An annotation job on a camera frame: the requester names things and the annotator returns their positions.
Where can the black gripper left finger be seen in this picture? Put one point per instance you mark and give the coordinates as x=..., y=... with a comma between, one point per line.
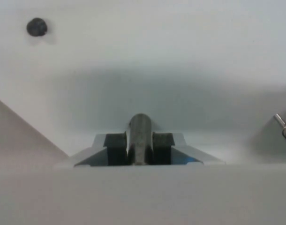
x=115, y=150

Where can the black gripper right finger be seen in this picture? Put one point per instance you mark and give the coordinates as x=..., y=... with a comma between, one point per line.
x=162, y=150

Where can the metal round peg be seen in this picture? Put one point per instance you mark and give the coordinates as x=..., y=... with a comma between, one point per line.
x=140, y=136

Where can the black round screw head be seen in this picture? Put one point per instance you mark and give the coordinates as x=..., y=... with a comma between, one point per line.
x=37, y=27

